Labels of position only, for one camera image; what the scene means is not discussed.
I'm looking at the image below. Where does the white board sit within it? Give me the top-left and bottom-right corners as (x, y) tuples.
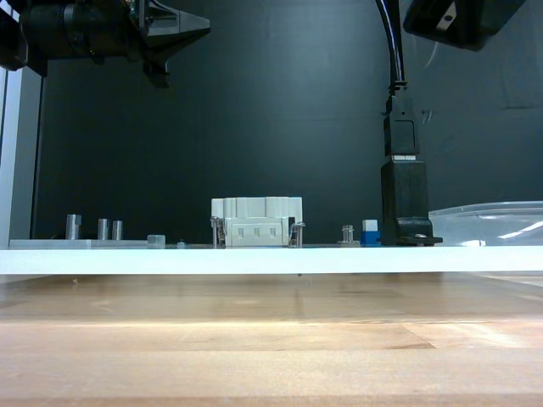
(0, 247), (543, 276)

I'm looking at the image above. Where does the small blue connector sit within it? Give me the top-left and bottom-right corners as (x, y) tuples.
(360, 219), (383, 247)

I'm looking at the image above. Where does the black USB connector with cable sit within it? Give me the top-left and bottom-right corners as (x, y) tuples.
(374, 0), (422, 162)

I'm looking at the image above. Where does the grey metal plate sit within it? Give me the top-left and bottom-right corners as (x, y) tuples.
(8, 238), (148, 249)

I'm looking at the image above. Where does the square metal peg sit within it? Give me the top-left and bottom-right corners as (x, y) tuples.
(65, 213), (82, 241)

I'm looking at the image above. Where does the beige multi-pin connector housing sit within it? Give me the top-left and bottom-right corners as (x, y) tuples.
(210, 195), (306, 249)

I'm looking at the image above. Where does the clear plastic tub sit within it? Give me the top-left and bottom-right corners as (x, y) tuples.
(428, 198), (543, 248)

